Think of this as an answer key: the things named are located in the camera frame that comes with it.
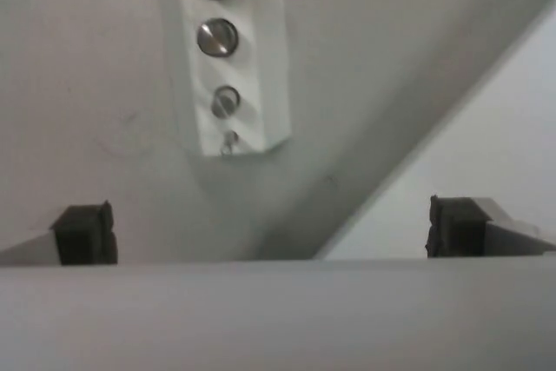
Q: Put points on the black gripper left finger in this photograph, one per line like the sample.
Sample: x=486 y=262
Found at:
x=84 y=236

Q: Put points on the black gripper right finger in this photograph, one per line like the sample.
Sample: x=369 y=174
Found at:
x=456 y=227

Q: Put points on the thin metal round peg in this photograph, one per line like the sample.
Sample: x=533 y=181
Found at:
x=229 y=140

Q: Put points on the small metal round peg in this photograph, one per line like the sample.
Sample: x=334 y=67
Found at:
x=225 y=101

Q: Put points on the white round peg holder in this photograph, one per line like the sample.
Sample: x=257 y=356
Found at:
x=265 y=84

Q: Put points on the medium metal round peg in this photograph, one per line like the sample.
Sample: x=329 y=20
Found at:
x=217 y=37

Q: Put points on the white task board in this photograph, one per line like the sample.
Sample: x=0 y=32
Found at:
x=478 y=127

